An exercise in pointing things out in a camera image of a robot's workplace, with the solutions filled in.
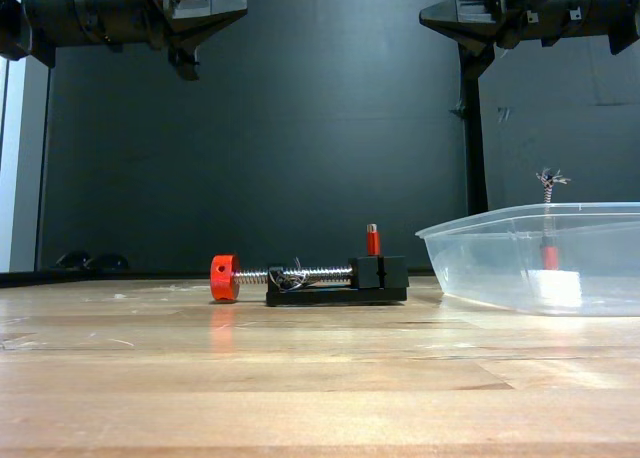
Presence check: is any red RCA plug braided cable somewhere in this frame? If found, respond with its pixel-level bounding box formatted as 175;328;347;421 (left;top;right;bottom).
535;166;572;273

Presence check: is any red RCA socket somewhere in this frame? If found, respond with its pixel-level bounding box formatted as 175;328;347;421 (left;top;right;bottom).
366;222;383;258

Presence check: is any clear plastic tub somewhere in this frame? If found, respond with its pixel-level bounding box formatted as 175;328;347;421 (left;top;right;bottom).
414;202;640;319

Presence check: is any white foam block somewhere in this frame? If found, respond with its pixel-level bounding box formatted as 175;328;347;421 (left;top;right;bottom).
528;269;583;308

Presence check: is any black vise with red knob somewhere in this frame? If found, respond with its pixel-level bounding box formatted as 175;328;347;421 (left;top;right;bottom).
209;254;409;308

